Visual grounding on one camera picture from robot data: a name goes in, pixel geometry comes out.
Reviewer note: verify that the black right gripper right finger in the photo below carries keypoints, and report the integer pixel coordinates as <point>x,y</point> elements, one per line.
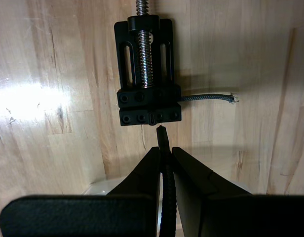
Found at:
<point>240,217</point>

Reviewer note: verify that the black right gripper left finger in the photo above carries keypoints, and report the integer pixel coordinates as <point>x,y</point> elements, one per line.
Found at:
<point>80,217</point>

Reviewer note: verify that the black vise with orange knob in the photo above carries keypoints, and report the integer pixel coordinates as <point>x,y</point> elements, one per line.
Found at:
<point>147,98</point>

